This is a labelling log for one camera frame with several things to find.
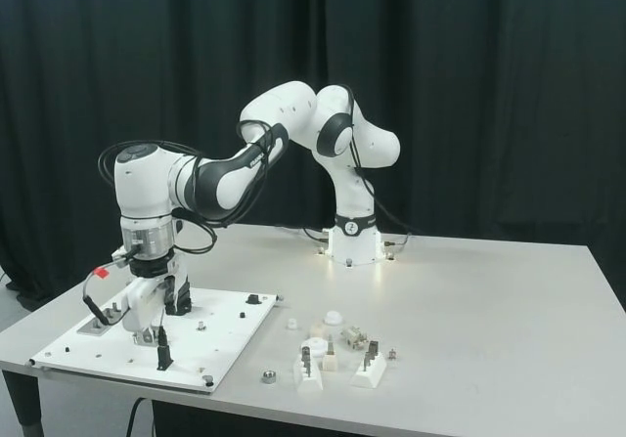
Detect black hanging cable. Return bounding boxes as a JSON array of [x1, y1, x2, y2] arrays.
[[128, 396, 154, 437]]

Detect black base cable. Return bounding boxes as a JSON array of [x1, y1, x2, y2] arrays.
[[299, 226, 330, 245]]

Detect white task board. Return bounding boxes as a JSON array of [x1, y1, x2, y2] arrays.
[[27, 287, 285, 395]]

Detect black tapered table leg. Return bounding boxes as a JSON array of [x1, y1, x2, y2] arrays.
[[1, 369, 42, 437]]

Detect black curtain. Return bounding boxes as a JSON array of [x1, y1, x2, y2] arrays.
[[0, 0, 626, 292]]

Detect black D-SUB plug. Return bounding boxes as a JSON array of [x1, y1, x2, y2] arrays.
[[164, 276, 193, 317]]

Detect white round peg holder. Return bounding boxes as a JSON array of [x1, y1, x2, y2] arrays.
[[291, 353, 325, 394]]

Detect black cable with metal connector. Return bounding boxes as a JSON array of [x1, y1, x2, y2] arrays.
[[383, 234, 415, 253]]

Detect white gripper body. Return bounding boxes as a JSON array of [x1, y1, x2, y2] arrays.
[[120, 278, 166, 334]]

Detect black USB plug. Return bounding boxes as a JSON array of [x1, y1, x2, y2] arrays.
[[156, 312, 171, 358]]

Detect white square peg holder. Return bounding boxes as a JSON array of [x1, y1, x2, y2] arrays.
[[348, 353, 390, 390]]

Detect beige waterproof plug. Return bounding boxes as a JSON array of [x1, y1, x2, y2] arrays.
[[341, 327, 370, 351]]

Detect thin black rod on wire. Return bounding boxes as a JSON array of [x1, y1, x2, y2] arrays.
[[81, 259, 130, 327]]

